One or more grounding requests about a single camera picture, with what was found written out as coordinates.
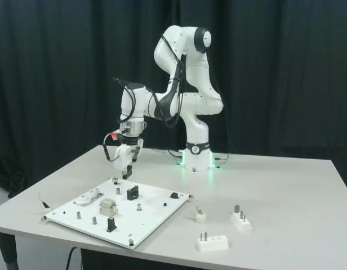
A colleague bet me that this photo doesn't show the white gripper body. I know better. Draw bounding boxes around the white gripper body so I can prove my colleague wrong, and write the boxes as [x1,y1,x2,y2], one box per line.
[113,145,136,172]

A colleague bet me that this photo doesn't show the black D-SUB plug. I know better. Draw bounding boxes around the black D-SUB plug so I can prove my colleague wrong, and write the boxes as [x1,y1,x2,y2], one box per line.
[126,185,140,201]

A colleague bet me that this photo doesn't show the grey metal connector block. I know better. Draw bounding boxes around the grey metal connector block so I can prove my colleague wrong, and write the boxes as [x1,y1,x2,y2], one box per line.
[98,198,119,217]

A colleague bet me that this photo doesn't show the white task board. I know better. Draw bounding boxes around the white task board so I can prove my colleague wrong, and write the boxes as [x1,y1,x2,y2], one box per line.
[40,177,194,250]

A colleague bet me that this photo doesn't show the white long peg holder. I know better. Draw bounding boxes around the white long peg holder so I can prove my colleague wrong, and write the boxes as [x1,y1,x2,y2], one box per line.
[195,235,229,250]

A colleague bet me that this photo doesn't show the black curtain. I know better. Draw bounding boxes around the black curtain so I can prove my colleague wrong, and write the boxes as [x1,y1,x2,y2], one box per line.
[0,0,347,197]

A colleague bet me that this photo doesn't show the white stepped peg holder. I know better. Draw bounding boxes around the white stepped peg holder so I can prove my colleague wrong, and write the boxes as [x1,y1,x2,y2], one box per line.
[229,211,253,233]

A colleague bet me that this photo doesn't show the black table leg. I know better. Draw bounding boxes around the black table leg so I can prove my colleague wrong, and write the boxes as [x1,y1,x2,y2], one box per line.
[0,232,18,270]

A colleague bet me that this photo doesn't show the black base cables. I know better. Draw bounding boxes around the black base cables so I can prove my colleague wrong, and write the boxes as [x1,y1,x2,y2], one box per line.
[166,148,233,163]

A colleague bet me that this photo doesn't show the black plug with thin cable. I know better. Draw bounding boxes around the black plug with thin cable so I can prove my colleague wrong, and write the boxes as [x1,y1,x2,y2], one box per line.
[37,192,50,209]

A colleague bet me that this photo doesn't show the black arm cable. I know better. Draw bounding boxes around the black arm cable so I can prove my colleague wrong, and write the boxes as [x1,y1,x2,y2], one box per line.
[113,35,188,129]

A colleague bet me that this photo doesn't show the black floor cable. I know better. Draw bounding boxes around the black floor cable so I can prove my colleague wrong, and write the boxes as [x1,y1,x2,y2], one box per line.
[66,247,78,270]

